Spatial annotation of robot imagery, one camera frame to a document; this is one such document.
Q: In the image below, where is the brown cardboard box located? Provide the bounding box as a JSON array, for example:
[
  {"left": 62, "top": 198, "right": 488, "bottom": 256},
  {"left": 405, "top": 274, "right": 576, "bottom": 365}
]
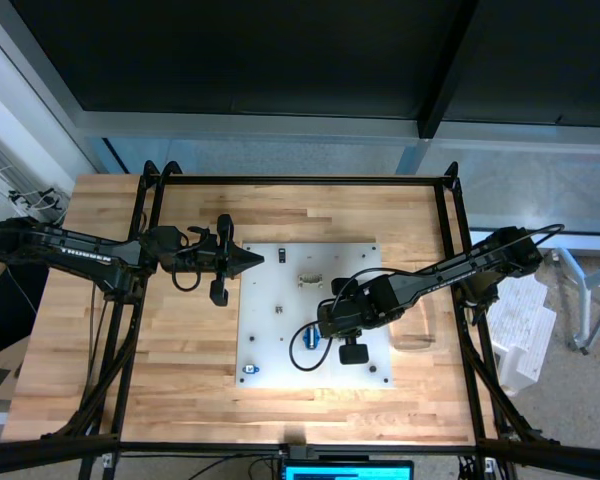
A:
[{"left": 0, "top": 334, "right": 34, "bottom": 401}]

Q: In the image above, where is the clear plastic tub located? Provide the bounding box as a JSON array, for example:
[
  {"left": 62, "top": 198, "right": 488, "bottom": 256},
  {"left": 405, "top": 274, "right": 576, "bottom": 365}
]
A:
[{"left": 388, "top": 289, "right": 451, "bottom": 354}]

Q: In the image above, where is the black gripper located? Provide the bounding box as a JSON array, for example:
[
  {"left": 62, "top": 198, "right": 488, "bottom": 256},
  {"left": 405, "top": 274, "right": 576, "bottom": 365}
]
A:
[
  {"left": 172, "top": 214, "right": 266, "bottom": 307},
  {"left": 317, "top": 279, "right": 376, "bottom": 366}
]

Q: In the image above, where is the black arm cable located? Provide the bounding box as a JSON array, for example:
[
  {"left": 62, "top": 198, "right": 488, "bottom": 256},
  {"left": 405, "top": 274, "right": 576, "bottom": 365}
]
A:
[
  {"left": 171, "top": 269, "right": 202, "bottom": 293},
  {"left": 288, "top": 327, "right": 334, "bottom": 373}
]

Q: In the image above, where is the grey metal partition frame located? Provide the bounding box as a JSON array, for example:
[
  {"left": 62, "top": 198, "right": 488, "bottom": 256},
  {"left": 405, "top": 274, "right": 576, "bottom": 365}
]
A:
[{"left": 0, "top": 9, "right": 600, "bottom": 176}]

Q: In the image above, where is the cable bundle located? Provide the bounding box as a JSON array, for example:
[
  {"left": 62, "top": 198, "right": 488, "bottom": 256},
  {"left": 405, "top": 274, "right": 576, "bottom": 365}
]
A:
[{"left": 7, "top": 186, "right": 65, "bottom": 212}]

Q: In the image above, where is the blue laptop screen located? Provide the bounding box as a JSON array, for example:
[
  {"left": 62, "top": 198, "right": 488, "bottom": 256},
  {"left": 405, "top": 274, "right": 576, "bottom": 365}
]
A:
[{"left": 278, "top": 459, "right": 415, "bottom": 480}]

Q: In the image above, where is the white board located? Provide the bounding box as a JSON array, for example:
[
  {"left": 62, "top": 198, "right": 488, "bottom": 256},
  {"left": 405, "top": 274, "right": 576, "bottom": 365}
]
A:
[{"left": 235, "top": 242, "right": 397, "bottom": 390}]

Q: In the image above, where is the grey metal chair frame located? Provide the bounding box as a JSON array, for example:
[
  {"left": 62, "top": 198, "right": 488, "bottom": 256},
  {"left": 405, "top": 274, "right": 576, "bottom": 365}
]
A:
[{"left": 544, "top": 244, "right": 600, "bottom": 356}]

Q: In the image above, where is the black frame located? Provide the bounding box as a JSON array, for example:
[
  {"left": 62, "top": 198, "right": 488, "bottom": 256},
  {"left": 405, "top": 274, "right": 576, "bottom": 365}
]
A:
[{"left": 0, "top": 159, "right": 600, "bottom": 480}]

